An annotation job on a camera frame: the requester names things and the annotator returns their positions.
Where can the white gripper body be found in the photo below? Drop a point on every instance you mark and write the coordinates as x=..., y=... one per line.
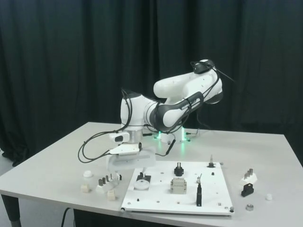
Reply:
x=132, y=163

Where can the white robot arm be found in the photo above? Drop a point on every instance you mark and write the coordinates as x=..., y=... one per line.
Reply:
x=165, y=87

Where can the white large gear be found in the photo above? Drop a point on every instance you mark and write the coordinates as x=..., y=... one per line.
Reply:
x=142, y=184

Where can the white medium gear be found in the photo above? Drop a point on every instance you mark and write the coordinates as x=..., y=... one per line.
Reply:
x=87, y=174

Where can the white small gear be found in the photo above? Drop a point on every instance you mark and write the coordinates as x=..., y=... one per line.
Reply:
x=268, y=197

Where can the white flat mounting plate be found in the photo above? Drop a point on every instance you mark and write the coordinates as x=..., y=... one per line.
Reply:
x=125, y=149

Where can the white peg holder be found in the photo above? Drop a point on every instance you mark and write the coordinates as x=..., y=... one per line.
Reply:
x=104, y=189
x=248, y=181

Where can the large metal peg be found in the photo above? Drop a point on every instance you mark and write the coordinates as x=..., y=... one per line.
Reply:
x=100, y=182
x=246, y=175

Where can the cream plastic plug block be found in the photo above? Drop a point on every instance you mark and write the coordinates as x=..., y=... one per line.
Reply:
x=110, y=194
x=85, y=188

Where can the black round plug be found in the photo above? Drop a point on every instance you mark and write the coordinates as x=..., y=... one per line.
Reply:
x=178, y=170

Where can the white task board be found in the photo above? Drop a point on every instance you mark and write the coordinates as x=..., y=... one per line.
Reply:
x=165, y=201

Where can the black USB plug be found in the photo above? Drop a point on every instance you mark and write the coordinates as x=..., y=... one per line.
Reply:
x=198, y=196

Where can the metal bolt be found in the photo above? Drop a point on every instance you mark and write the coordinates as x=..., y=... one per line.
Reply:
x=211, y=162

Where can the black D-SUB plug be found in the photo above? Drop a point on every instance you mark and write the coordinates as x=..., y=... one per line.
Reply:
x=246, y=190

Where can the metal hex nut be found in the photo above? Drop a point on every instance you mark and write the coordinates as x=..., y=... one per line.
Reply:
x=249, y=207

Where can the black table leg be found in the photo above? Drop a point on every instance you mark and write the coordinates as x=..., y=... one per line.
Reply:
x=10, y=210

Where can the black curtain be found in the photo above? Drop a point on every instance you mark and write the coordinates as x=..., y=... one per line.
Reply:
x=71, y=59

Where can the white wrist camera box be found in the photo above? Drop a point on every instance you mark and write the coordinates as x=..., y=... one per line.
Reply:
x=118, y=137

